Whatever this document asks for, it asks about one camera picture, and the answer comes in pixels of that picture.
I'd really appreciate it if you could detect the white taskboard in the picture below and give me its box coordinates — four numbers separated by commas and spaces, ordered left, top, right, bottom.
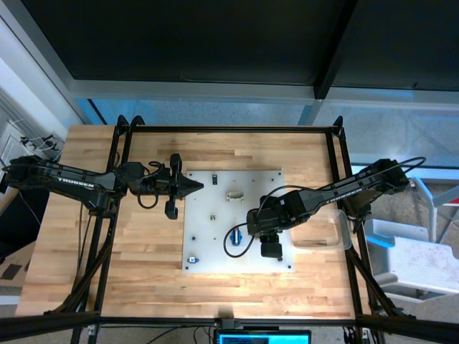
181, 167, 295, 276

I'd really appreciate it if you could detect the brown cardboard box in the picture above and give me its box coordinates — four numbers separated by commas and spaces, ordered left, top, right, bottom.
0, 240, 39, 287

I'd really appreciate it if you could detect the black aluminium table frame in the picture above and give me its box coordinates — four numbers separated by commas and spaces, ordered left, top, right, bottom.
0, 114, 459, 344

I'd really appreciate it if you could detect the black wall post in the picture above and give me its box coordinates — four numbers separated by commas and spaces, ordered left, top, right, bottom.
313, 0, 359, 100

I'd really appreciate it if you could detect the white step stool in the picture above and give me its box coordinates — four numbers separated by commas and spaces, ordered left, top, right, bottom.
369, 218, 459, 305

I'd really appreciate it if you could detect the clear plastic tub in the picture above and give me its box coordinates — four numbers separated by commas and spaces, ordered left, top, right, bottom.
289, 208, 352, 252

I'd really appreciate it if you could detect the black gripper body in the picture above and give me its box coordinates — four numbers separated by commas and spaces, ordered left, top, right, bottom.
164, 153, 182, 220
260, 234, 285, 260

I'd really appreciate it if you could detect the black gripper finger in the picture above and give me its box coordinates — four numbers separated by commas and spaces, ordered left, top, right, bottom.
178, 174, 205, 187
178, 185, 205, 199

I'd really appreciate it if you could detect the laptop with blue screen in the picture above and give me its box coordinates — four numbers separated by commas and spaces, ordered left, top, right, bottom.
213, 328, 312, 344

